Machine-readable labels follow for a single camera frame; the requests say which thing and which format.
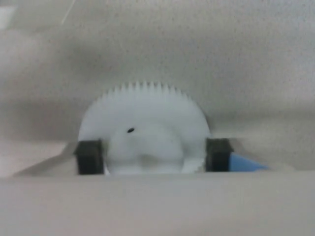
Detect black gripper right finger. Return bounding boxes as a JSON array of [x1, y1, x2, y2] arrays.
[[204, 137, 271, 173]]

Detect white large gear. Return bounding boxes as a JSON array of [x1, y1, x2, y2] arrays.
[[78, 81, 212, 176]]

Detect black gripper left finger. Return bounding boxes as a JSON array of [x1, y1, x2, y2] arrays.
[[13, 139, 104, 177]]

